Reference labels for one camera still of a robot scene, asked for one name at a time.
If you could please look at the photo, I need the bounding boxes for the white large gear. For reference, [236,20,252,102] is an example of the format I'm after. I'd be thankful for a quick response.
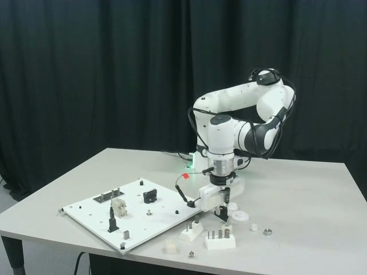
[231,211,248,223]

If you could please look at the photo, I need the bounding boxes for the black curtain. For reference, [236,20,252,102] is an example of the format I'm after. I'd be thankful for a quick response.
[0,0,367,199]

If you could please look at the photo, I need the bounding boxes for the white four-hole peg holder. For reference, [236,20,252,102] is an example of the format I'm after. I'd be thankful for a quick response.
[204,233,237,251]

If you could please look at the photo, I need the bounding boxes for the black table leg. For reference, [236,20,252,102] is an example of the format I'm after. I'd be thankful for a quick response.
[1,235,24,275]

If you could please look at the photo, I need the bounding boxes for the black cable under table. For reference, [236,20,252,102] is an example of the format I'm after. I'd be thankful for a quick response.
[75,252,87,275]

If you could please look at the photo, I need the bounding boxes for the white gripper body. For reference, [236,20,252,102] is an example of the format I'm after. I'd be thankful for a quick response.
[198,177,247,213]

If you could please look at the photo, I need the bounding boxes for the black cable on table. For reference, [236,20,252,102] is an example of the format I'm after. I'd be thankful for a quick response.
[162,150,197,162]

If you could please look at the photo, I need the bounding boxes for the white task board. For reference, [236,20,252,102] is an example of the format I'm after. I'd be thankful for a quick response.
[58,178,208,253]

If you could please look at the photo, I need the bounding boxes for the beige connector block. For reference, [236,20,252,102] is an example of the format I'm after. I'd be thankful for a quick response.
[111,197,128,219]

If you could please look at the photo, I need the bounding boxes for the black D-SUB plug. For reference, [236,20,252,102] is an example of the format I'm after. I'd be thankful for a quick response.
[213,205,230,223]

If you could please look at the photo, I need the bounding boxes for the thin black rod on wire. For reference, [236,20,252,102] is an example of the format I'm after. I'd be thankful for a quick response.
[174,168,213,205]

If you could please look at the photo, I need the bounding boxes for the small white cube holder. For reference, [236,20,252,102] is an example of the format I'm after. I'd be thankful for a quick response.
[164,239,179,254]

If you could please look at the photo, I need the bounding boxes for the white two-hole peg holder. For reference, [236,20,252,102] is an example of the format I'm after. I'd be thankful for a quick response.
[179,222,204,241]

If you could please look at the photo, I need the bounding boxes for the black plug with short cable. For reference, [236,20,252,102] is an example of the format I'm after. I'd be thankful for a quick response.
[107,205,120,233]

